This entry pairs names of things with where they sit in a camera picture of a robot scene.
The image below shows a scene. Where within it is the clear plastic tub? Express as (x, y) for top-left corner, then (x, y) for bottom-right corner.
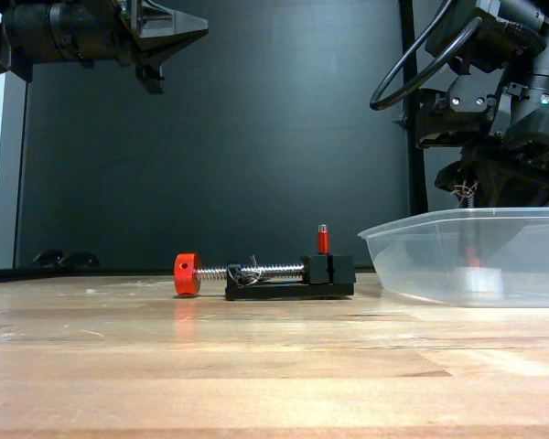
(356, 206), (549, 308)

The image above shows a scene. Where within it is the black vise with red knob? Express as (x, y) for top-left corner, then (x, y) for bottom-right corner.
(173, 252), (356, 302)

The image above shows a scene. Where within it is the black aluminium frame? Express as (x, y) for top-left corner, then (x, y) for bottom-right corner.
(0, 0), (429, 284)

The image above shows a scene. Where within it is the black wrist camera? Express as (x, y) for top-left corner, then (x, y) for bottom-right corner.
(415, 72), (502, 150)

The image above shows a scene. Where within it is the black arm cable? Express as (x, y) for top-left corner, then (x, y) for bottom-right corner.
(369, 0), (482, 111)

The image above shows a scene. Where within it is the red RCA socket braided cable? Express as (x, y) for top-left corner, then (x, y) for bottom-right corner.
(231, 222), (333, 288)

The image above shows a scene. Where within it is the black frame clamp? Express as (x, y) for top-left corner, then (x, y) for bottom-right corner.
(31, 249), (66, 269)
(61, 250), (102, 270)

